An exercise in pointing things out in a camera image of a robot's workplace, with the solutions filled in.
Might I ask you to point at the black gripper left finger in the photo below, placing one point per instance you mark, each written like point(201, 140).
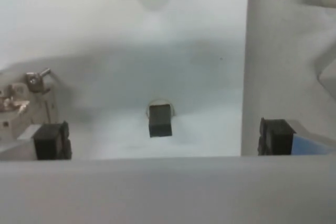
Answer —
point(52, 142)

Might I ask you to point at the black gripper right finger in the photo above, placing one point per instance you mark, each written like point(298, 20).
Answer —
point(275, 140)

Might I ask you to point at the metal square peg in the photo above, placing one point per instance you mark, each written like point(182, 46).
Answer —
point(160, 121)

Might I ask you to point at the white task board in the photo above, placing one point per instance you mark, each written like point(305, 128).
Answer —
point(118, 51)

